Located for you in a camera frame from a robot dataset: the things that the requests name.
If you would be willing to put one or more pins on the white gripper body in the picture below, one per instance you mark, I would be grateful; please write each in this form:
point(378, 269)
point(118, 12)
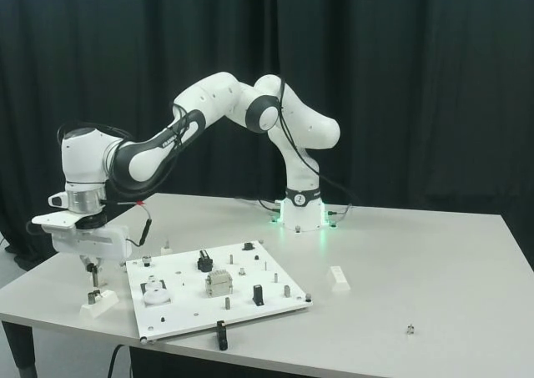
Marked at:
point(89, 241)

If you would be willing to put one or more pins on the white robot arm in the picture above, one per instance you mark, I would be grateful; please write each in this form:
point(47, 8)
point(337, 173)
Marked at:
point(146, 157)

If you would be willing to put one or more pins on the white peg holder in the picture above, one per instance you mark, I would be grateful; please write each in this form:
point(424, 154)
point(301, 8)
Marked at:
point(104, 303)

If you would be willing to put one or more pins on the metal square peg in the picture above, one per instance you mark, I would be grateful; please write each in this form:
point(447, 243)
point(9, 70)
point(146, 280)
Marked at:
point(287, 290)
point(227, 303)

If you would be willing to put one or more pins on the metal BNC plug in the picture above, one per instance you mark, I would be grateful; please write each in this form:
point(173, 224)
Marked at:
point(147, 261)

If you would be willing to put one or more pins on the white medium gear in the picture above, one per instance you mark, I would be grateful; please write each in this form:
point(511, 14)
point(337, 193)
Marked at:
point(157, 286)

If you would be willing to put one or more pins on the white large gear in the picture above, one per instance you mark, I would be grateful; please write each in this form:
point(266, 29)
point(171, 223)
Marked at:
point(157, 298)

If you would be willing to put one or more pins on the small white holder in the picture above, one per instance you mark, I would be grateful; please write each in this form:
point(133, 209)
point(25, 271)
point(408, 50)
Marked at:
point(167, 250)

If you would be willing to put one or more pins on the black D-SUB plug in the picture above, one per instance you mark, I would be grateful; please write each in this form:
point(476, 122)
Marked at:
point(204, 262)

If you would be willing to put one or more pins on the black table leg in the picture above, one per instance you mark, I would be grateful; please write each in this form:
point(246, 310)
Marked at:
point(18, 349)

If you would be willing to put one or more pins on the white task board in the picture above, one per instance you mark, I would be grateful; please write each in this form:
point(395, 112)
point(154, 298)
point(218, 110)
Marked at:
point(233, 311)

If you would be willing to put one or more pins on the black Ethernet plug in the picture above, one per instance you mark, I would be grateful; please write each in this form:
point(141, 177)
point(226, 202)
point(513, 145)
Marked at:
point(249, 245)

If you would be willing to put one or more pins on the black USB plug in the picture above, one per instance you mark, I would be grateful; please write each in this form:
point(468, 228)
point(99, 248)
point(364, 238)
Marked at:
point(258, 295)

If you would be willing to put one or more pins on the black curtain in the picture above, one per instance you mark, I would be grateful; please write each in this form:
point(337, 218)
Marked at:
point(83, 40)

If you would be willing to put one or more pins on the white holder block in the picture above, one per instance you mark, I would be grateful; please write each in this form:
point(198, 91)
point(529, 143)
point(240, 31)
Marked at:
point(339, 278)

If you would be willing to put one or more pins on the small metal bolt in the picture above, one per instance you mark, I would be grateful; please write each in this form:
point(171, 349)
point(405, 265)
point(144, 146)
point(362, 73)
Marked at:
point(411, 329)

